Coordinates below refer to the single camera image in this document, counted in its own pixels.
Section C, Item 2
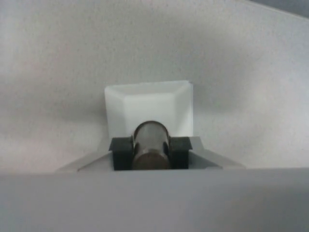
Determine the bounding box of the metal round peg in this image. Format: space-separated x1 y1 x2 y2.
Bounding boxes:
131 119 171 171

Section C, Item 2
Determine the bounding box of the white sloped peg holder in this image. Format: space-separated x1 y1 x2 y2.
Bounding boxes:
104 79 195 139

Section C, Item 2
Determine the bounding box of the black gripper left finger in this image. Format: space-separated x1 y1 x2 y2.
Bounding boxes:
55 136 135 173

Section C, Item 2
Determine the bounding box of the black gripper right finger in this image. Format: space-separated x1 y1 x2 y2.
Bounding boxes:
166 135 247 171

